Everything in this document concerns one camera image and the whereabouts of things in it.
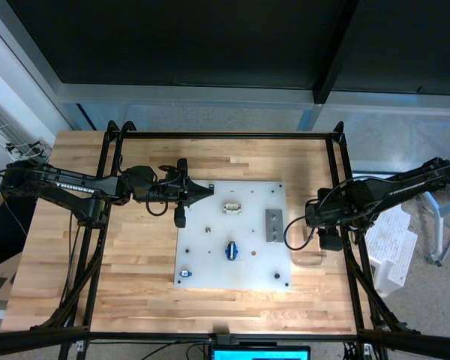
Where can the beige connector housing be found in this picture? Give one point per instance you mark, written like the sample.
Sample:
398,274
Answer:
232,209

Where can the blue round socket with connector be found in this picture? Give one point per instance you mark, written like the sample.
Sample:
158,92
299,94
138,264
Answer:
231,251

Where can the grey metal block with holes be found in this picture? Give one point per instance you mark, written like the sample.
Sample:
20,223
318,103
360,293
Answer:
279,221

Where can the clear plastic tub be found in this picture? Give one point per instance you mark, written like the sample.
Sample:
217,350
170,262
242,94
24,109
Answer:
303,258

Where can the small black camera box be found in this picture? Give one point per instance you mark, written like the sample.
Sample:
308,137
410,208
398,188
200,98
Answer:
225,337

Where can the white foam packing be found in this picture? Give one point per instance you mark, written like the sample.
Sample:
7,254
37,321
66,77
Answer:
393,255

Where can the white task board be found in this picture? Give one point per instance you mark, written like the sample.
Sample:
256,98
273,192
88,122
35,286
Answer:
210,266

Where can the blue laptop screen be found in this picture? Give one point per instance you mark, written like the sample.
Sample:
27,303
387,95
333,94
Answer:
258,354

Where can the cardboard box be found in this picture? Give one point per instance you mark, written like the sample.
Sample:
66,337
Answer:
0,273

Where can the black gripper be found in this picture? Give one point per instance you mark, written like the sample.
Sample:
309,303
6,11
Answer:
180,219
330,240

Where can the blue socket with white block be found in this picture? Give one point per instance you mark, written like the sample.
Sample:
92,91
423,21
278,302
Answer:
185,273

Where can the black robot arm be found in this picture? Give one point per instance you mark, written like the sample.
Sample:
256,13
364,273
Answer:
397,191
75,186

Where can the grey metal stand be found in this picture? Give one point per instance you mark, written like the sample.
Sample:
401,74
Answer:
437,232

